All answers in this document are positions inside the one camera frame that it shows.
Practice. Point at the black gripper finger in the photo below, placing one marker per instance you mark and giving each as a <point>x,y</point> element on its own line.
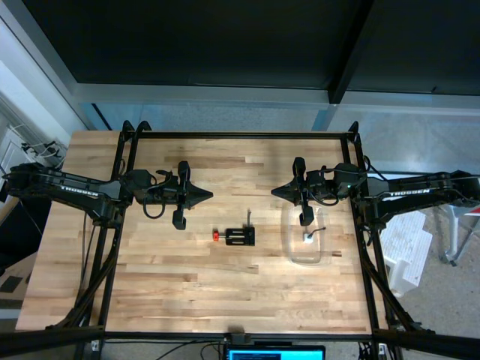
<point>197,190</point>
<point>289,196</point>
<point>288,188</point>
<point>195,199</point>

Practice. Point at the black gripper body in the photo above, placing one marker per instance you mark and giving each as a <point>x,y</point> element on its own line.
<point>311,187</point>
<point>176,193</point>

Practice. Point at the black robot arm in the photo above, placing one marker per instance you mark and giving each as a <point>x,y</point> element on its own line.
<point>75,187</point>
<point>405,193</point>

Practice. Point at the small white connector block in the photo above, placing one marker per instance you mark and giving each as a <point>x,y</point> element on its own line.
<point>308,238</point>

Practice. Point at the clear plastic tub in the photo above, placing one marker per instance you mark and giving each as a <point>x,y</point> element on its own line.
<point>296,247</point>

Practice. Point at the black clamp with orange knob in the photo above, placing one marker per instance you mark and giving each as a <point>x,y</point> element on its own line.
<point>240,237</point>

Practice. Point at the grey metal stand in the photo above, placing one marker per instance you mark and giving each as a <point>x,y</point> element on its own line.
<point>453,232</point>

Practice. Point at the blue laptop screen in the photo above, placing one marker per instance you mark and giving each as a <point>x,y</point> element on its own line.
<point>273,354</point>

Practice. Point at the brown cardboard box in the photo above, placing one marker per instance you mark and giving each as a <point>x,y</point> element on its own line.
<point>15,268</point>

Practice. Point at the black metal frame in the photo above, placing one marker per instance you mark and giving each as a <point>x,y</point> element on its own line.
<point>240,134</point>

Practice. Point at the small black camera box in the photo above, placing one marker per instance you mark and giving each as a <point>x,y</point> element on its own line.
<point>240,337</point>

